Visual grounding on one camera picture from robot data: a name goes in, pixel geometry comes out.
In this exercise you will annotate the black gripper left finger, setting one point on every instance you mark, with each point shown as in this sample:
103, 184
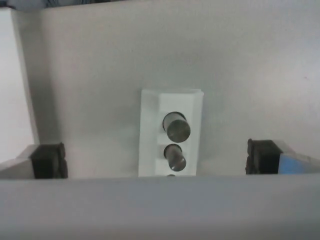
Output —
47, 162

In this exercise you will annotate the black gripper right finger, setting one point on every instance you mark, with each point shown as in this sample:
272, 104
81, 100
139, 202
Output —
265, 160

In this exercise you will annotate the medium metal round peg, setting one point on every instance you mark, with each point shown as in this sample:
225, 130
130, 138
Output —
176, 161

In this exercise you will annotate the large metal round peg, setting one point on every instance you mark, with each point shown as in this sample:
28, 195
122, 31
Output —
178, 131

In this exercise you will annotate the white peg holder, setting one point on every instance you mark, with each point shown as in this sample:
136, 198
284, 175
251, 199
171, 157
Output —
150, 140

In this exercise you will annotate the white task board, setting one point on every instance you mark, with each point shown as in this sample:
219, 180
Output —
15, 75

